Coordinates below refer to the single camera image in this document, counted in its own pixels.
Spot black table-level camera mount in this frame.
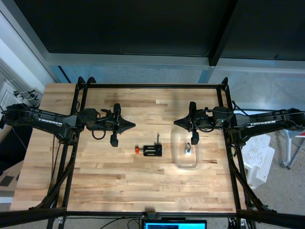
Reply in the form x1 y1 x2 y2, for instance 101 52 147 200
145 207 158 219

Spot grey metal stand legs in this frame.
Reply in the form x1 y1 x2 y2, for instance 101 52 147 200
278 130 305 170

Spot black camera cable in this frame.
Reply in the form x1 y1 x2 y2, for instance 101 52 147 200
100 108 113 119

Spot laptop screen with blue edge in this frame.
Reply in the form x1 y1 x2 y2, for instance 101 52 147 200
142 219 207 229

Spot white cable bundle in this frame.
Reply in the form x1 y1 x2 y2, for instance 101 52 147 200
13 89 40 101

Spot brown cardboard box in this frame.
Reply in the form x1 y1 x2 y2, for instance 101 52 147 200
0 159 24 191

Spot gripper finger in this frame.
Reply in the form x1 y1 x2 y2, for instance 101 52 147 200
120 115 136 125
173 114 191 124
173 123 191 133
120 124 136 135

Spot clear plastic tub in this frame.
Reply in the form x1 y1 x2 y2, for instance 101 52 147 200
172 130 203 170

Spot white foam packaging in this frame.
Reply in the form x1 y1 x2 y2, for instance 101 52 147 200
242 133 276 190

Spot black aluminium frame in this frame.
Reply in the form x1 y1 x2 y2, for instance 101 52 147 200
0 76 305 229

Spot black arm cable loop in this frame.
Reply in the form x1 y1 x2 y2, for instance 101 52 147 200
91 124 107 140

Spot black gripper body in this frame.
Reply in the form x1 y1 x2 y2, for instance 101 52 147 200
93 103 122 147
189 102 214 146

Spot black metal vise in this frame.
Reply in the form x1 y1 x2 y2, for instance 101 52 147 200
139 144 163 157

